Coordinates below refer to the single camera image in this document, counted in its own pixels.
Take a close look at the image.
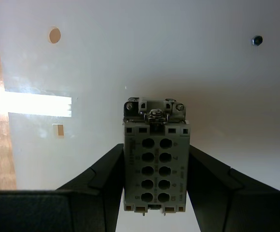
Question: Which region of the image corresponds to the white taskboard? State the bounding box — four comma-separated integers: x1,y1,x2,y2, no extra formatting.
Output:
0,0,280,232

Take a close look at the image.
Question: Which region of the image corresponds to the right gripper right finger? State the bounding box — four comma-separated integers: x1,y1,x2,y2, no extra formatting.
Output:
190,146,280,232

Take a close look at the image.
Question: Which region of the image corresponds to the beige HAN10E connector insert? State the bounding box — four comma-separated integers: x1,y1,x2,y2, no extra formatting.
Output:
122,96,191,215

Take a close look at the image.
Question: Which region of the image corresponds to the small hex bolt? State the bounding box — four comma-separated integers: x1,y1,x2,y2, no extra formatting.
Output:
251,35,263,46

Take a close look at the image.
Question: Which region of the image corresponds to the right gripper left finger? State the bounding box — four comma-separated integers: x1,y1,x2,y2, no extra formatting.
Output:
57,144,125,232

